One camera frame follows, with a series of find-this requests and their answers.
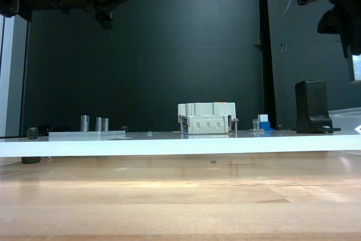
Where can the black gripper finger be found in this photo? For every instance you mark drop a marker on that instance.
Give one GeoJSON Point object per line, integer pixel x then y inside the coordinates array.
{"type": "Point", "coordinates": [349, 26]}
{"type": "Point", "coordinates": [118, 1]}

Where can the short grey metal bar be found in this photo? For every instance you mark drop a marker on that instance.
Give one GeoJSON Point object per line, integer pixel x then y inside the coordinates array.
{"type": "Point", "coordinates": [357, 69]}

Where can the black socket housing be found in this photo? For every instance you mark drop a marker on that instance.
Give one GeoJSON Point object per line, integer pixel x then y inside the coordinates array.
{"type": "Point", "coordinates": [310, 102]}

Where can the black board screw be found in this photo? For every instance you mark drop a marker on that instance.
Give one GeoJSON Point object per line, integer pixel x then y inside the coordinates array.
{"type": "Point", "coordinates": [279, 127]}
{"type": "Point", "coordinates": [33, 133]}

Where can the silver cylindrical peg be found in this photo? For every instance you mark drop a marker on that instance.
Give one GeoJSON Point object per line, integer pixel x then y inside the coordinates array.
{"type": "Point", "coordinates": [85, 123]}
{"type": "Point", "coordinates": [98, 124]}
{"type": "Point", "coordinates": [105, 124]}

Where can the small connector housing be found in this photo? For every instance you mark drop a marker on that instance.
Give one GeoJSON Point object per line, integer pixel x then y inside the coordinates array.
{"type": "Point", "coordinates": [264, 125]}

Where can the small silver screw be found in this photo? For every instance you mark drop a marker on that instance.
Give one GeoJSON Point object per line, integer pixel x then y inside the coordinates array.
{"type": "Point", "coordinates": [255, 125]}

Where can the grey metal plate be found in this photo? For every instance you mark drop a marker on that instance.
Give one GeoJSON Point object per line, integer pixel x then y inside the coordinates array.
{"type": "Point", "coordinates": [73, 135]}

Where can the silver connector screw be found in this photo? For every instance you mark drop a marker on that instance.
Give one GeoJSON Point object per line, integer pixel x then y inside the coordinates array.
{"type": "Point", "coordinates": [234, 123]}

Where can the beige multi-pin connector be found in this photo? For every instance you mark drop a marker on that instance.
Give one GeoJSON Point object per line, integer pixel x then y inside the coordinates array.
{"type": "Point", "coordinates": [207, 125]}

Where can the white task board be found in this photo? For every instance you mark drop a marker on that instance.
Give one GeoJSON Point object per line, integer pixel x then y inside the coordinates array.
{"type": "Point", "coordinates": [180, 146]}

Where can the black board foot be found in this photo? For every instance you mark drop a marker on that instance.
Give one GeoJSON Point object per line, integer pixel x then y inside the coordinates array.
{"type": "Point", "coordinates": [31, 160]}

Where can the black aluminium frame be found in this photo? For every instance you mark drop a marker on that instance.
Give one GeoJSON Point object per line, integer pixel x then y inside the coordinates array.
{"type": "Point", "coordinates": [265, 54]}

